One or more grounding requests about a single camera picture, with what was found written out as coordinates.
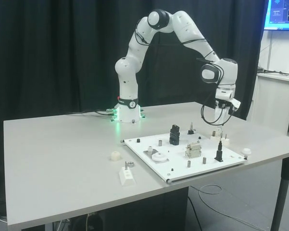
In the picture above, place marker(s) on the thick metal square peg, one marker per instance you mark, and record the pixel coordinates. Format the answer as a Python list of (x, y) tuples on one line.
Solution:
[(214, 133)]

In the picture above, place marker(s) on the metal nut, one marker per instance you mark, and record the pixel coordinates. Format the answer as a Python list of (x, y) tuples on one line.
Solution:
[(131, 165)]

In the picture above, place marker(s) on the black D-SUB plug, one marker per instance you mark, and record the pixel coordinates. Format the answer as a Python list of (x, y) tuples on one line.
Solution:
[(174, 138)]

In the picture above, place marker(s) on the white peg holder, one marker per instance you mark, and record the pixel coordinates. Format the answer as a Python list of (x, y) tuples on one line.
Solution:
[(221, 142), (127, 178)]

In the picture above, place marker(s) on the white cabinet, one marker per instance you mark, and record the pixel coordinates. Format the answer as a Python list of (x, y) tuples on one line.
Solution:
[(274, 103)]

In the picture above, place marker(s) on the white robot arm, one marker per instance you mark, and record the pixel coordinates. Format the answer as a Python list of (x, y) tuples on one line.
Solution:
[(127, 79)]

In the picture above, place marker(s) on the white small gear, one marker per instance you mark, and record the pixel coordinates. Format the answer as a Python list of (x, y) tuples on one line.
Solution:
[(149, 149)]

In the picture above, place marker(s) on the blue screen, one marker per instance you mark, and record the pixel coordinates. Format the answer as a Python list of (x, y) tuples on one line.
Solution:
[(283, 14)]

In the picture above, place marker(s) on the beige metal connector block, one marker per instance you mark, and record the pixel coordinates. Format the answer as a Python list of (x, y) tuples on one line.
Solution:
[(193, 149)]

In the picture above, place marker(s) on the white task board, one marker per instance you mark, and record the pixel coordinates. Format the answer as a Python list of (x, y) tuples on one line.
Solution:
[(178, 168)]

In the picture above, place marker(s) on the thick metal round peg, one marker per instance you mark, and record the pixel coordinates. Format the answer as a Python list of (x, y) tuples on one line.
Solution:
[(160, 143)]

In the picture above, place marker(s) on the cream round plug holder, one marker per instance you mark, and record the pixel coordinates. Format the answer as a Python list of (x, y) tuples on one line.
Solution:
[(115, 157)]

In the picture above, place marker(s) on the white large gear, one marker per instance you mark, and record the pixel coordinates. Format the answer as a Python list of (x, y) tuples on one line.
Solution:
[(158, 157)]

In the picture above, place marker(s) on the white medium gear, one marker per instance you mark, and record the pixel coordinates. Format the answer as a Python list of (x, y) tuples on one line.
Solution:
[(246, 151)]

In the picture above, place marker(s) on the thin metal square peg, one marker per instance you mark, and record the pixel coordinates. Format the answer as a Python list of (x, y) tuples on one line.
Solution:
[(220, 132)]

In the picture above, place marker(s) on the black curtain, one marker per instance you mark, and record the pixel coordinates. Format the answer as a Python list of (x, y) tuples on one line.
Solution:
[(50, 60)]

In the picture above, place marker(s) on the black table leg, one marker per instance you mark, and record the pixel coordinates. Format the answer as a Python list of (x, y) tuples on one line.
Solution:
[(282, 192)]

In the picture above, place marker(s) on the grey metal plug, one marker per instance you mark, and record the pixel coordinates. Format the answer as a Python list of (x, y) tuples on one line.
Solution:
[(191, 131)]

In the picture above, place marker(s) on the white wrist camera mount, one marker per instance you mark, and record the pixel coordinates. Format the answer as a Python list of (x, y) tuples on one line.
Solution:
[(236, 103)]

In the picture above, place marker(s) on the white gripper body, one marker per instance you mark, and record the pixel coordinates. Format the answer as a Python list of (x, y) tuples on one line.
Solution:
[(222, 114)]

